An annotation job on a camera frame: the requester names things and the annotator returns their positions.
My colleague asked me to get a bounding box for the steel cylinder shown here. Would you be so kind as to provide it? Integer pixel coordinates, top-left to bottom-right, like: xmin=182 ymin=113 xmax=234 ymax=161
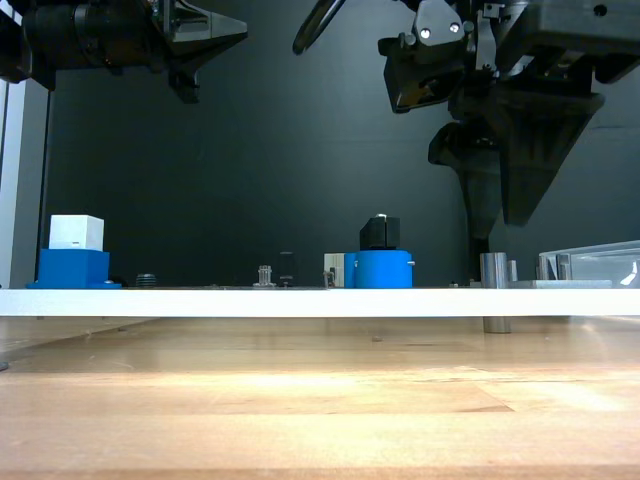
xmin=479 ymin=252 xmax=512 ymax=334

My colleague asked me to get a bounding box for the black block with silver top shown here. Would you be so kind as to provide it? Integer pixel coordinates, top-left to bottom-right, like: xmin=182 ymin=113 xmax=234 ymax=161
xmin=358 ymin=213 xmax=401 ymax=250

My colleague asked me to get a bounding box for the blue round holder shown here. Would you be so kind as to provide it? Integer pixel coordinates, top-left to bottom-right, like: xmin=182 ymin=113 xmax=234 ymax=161
xmin=352 ymin=248 xmax=415 ymax=290

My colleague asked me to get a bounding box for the clear plastic tub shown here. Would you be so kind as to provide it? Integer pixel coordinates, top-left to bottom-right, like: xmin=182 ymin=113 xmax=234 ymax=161
xmin=537 ymin=239 xmax=640 ymax=290

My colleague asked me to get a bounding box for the white connector housing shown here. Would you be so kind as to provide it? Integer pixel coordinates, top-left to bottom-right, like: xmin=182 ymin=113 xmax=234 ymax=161
xmin=323 ymin=252 xmax=358 ymax=290

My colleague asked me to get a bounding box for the white cube plug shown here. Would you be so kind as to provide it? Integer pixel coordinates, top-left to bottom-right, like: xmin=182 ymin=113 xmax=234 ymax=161
xmin=48 ymin=214 xmax=105 ymax=251

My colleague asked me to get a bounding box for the blue square socket base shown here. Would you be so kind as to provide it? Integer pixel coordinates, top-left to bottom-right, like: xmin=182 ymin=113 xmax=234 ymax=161
xmin=24 ymin=248 xmax=123 ymax=290

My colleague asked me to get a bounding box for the white task board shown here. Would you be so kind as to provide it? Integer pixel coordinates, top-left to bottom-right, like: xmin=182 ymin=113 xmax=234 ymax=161
xmin=0 ymin=287 xmax=640 ymax=319

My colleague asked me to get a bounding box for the black metal frame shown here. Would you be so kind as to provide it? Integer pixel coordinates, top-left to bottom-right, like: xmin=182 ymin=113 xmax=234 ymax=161
xmin=467 ymin=234 xmax=484 ymax=282

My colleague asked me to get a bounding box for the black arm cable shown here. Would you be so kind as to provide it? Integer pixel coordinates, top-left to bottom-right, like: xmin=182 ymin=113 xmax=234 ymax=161
xmin=292 ymin=0 xmax=346 ymax=55

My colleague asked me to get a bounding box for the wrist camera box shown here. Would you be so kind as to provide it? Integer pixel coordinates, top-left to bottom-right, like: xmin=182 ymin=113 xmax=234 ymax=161
xmin=378 ymin=34 xmax=466 ymax=115

